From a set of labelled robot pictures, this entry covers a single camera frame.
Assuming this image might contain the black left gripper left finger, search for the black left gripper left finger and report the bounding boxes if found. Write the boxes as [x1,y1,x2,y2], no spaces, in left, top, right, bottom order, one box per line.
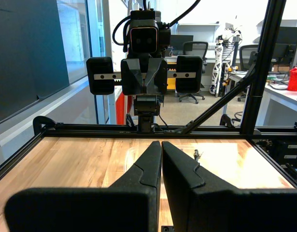
[4,141,163,232]

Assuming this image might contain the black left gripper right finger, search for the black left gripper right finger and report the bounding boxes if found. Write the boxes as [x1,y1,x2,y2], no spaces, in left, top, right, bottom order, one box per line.
[162,141,297,232]

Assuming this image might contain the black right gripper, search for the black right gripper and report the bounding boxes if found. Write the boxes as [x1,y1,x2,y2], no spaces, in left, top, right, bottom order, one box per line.
[85,55,204,96]

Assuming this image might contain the yellow cabinet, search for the yellow cabinet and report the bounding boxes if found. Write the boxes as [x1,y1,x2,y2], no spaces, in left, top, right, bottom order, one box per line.
[167,61,178,90]

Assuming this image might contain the red cabinet panel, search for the red cabinet panel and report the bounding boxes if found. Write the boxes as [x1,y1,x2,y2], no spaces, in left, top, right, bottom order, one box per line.
[115,88,126,125]

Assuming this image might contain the black office chair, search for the black office chair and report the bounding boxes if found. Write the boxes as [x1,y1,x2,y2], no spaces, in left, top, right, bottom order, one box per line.
[177,41,209,104]
[237,44,260,102]

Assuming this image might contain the dark computer monitor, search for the dark computer monitor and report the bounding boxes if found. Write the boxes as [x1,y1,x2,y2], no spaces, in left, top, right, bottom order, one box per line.
[170,35,194,52]
[271,26,297,62]

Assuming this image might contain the black controller box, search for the black controller box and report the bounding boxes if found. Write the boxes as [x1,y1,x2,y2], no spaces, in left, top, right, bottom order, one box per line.
[255,139,297,170]

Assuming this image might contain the white lattice robot stand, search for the white lattice robot stand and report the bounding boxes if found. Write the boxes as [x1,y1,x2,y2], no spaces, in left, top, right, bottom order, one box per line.
[209,22,243,96]

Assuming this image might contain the white shelf unit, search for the white shelf unit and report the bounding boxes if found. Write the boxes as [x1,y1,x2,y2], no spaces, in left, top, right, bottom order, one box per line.
[177,23,221,60]

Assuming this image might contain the white desk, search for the white desk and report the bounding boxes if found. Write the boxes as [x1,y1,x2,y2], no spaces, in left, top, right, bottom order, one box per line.
[227,72,297,128]

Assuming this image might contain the red plastic cup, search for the red plastic cup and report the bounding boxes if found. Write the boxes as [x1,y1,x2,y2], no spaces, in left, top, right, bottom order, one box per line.
[287,67,297,92]

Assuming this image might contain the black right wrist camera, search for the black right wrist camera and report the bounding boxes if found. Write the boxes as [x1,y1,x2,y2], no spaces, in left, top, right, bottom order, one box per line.
[127,18,159,54]

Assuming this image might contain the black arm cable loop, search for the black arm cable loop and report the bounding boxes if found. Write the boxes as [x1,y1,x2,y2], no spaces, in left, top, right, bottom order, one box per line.
[113,15,131,53]

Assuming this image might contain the black aluminium frame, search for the black aluminium frame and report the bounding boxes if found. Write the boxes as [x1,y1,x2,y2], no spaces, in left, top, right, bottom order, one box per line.
[0,0,297,189]

